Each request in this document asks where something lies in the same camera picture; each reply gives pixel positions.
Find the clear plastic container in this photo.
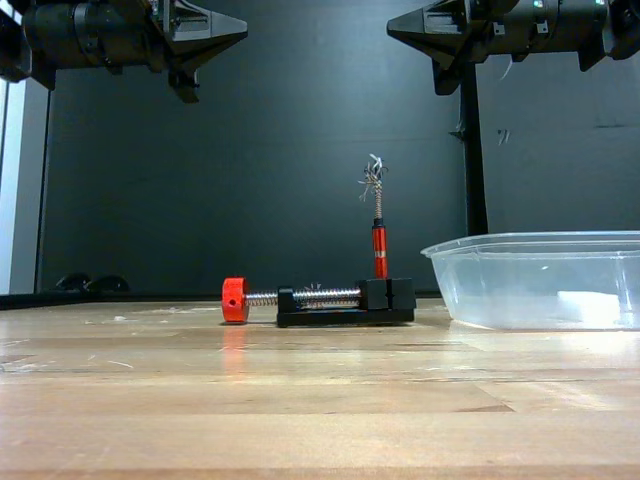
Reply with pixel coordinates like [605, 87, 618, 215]
[420, 230, 640, 332]

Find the black rounded knob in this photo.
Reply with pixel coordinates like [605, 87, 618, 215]
[54, 272, 92, 294]
[89, 274, 131, 294]

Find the red RCA connector frayed wire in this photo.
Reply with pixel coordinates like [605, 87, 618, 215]
[357, 152, 390, 257]

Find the black metal frame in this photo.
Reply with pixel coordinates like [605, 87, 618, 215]
[0, 59, 489, 311]

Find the black vise with red knob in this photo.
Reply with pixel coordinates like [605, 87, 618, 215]
[221, 276, 417, 330]

